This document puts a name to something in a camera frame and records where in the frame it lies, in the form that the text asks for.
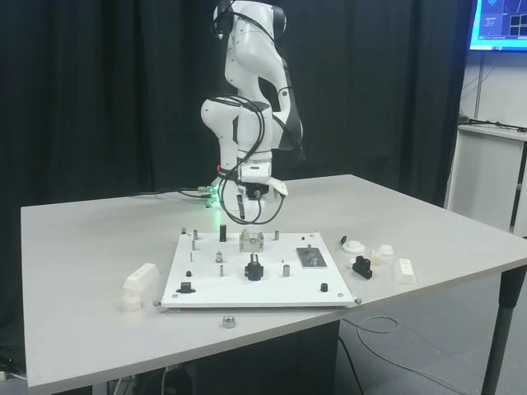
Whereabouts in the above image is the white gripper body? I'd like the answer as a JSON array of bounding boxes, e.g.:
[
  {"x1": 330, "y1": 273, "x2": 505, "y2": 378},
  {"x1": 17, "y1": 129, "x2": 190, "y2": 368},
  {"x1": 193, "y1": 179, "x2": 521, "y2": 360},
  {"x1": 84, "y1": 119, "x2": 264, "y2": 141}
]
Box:
[{"x1": 235, "y1": 180, "x2": 275, "y2": 206}]

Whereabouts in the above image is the beige metal waterproof plug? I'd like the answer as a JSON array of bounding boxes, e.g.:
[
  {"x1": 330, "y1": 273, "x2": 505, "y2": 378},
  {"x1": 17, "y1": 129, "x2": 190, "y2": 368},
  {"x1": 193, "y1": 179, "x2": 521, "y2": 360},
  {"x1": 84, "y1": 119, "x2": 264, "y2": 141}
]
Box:
[{"x1": 238, "y1": 230, "x2": 265, "y2": 253}]

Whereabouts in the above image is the black D-SUB plug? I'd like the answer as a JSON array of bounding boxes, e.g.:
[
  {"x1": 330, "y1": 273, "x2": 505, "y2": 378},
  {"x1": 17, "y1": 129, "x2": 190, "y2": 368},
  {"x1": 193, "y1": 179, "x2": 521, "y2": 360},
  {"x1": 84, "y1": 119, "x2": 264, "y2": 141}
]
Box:
[{"x1": 243, "y1": 253, "x2": 265, "y2": 283}]

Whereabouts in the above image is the white task board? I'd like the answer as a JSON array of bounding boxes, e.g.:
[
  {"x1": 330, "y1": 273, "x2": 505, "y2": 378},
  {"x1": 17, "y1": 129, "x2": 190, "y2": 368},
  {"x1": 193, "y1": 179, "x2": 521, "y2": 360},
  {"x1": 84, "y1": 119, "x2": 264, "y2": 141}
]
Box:
[{"x1": 152, "y1": 225, "x2": 363, "y2": 310}]

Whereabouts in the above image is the long white peg holder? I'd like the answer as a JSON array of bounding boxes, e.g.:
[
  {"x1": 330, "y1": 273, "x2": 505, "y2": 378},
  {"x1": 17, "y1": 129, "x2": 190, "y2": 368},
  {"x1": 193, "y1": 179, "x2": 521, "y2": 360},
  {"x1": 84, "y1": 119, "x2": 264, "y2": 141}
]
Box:
[
  {"x1": 123, "y1": 263, "x2": 161, "y2": 292},
  {"x1": 394, "y1": 258, "x2": 419, "y2": 285}
]

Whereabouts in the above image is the black Ethernet plug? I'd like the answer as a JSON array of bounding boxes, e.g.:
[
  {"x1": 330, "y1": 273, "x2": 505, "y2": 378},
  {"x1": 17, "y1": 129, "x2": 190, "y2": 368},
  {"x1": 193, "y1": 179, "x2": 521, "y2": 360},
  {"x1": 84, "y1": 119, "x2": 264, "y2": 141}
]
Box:
[{"x1": 352, "y1": 254, "x2": 374, "y2": 279}]

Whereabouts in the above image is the small white cube holder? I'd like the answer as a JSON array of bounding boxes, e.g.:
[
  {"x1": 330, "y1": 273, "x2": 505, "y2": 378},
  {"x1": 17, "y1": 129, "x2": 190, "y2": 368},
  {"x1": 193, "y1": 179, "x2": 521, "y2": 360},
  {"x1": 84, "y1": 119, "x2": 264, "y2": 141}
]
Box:
[{"x1": 122, "y1": 290, "x2": 142, "y2": 312}]

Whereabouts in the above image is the black curtain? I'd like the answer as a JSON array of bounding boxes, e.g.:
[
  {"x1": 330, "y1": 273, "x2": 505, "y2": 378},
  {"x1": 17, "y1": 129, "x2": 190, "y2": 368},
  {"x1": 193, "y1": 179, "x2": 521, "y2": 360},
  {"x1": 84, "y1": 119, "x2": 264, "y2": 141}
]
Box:
[{"x1": 0, "y1": 0, "x2": 470, "y2": 371}]

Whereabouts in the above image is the black cabinet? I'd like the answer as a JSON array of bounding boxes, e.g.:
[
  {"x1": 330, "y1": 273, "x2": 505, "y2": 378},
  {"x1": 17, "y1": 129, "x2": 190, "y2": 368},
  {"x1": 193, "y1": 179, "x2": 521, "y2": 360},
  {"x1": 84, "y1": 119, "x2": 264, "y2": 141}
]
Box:
[{"x1": 180, "y1": 320, "x2": 343, "y2": 395}]

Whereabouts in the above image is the white cabinet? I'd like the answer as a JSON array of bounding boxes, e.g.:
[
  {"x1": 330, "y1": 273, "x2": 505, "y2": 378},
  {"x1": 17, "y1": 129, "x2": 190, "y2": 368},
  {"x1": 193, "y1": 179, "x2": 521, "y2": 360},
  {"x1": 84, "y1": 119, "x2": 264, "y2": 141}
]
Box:
[{"x1": 444, "y1": 123, "x2": 527, "y2": 239}]

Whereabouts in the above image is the dark grey table leg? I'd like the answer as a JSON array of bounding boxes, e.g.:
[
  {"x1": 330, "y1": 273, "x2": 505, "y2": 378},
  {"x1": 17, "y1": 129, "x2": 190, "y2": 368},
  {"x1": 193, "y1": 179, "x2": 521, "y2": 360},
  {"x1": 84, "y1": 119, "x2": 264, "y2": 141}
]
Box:
[{"x1": 481, "y1": 267, "x2": 518, "y2": 395}]

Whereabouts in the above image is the blue screen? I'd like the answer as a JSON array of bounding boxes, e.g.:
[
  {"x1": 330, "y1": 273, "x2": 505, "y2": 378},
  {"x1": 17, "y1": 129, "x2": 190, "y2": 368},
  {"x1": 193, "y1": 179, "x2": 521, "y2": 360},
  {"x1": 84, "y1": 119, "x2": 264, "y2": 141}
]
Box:
[{"x1": 468, "y1": 0, "x2": 527, "y2": 53}]

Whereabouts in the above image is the black base cable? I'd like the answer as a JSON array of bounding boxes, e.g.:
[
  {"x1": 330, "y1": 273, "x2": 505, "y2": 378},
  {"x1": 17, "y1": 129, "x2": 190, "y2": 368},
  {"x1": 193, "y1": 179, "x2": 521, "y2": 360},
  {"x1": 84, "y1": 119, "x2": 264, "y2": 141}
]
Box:
[{"x1": 135, "y1": 187, "x2": 215, "y2": 201}]

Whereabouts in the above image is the black floor cable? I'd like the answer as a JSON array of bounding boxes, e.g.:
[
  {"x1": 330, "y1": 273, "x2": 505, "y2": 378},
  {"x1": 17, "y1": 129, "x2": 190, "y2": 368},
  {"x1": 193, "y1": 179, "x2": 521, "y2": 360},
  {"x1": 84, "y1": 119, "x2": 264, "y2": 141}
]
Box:
[{"x1": 337, "y1": 337, "x2": 360, "y2": 395}]

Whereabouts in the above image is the thin grey floor cable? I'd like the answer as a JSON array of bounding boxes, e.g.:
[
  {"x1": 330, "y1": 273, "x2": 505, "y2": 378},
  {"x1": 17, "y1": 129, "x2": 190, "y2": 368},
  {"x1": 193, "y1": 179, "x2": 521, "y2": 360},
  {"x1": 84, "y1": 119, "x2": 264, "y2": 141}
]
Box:
[{"x1": 341, "y1": 315, "x2": 399, "y2": 395}]

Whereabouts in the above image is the black cord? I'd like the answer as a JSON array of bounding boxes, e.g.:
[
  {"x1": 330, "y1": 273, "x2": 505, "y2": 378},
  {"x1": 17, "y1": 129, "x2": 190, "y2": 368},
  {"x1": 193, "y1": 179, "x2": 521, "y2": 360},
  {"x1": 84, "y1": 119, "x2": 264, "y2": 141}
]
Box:
[{"x1": 457, "y1": 116, "x2": 527, "y2": 133}]

